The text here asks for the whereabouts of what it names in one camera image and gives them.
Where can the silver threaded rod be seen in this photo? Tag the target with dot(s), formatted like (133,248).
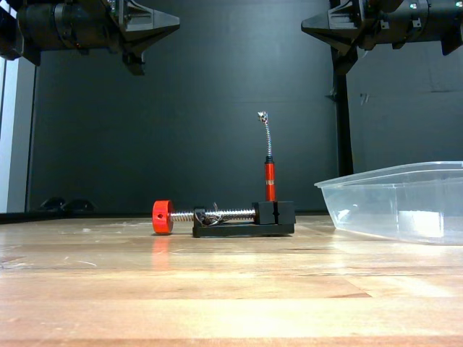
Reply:
(235,213)

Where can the white paper slip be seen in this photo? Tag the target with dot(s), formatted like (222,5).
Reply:
(421,224)

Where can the clear plastic tub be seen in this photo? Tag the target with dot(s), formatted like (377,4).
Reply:
(361,202)

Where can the silver coil spring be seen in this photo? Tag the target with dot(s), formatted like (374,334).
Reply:
(182,216)

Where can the black clamp fixture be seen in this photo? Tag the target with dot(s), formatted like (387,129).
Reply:
(275,217)

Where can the black frame corner bracket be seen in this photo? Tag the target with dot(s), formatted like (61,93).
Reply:
(79,205)
(52,204)

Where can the red round knob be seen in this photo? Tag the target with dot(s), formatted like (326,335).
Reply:
(162,217)

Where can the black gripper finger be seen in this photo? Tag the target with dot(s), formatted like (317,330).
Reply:
(325,25)
(159,21)

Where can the red RCA socket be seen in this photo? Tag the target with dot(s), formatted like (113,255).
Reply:
(271,193)

